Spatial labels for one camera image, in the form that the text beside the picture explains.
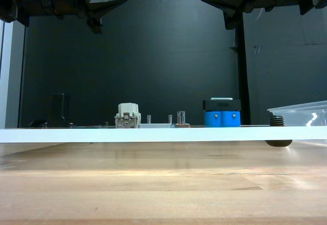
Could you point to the grey connector housing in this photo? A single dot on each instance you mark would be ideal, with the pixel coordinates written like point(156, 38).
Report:
point(127, 115)

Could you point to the black M12 threaded stud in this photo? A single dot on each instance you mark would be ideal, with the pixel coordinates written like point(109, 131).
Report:
point(277, 120)

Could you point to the white mounting board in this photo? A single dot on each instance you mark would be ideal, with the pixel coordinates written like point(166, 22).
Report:
point(127, 134)

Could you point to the clear block with posts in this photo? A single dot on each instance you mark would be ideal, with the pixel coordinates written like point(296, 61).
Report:
point(155, 125)

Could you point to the clear plastic tub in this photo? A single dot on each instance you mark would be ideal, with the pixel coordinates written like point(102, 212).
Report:
point(306, 117)

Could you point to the black round board foot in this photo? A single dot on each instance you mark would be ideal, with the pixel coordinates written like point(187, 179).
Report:
point(278, 144)

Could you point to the black upright post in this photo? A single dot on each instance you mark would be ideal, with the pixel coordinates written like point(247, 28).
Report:
point(244, 81)

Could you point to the small black socket bracket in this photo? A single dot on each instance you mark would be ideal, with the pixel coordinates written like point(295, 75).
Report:
point(60, 107)

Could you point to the silver post on copper plate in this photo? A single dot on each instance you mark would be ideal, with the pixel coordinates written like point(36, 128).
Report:
point(181, 117)

